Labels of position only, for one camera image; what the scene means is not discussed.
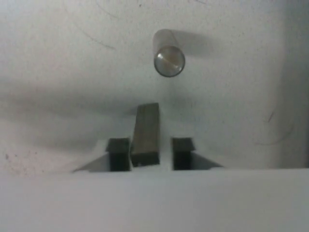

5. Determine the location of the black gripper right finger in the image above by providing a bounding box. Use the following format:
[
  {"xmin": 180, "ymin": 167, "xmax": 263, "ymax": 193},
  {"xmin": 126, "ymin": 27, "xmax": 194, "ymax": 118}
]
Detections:
[{"xmin": 170, "ymin": 137, "xmax": 225, "ymax": 171}]

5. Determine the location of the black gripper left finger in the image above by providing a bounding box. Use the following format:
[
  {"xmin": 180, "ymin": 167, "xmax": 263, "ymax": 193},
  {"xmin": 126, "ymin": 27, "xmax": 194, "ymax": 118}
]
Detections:
[{"xmin": 71, "ymin": 137, "xmax": 133, "ymax": 173}]

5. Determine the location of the metal square peg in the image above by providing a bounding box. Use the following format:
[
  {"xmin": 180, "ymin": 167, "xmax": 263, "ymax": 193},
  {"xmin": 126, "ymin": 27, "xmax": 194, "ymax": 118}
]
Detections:
[{"xmin": 130, "ymin": 102, "xmax": 161, "ymax": 167}]

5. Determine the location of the thick metal round peg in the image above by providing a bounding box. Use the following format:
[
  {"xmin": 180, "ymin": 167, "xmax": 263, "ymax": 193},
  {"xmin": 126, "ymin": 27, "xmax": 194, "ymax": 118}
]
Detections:
[{"xmin": 153, "ymin": 29, "xmax": 186, "ymax": 78}]

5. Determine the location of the white task board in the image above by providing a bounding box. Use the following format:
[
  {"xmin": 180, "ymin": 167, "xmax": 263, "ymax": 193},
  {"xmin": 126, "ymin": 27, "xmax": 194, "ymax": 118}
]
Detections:
[{"xmin": 0, "ymin": 0, "xmax": 289, "ymax": 175}]

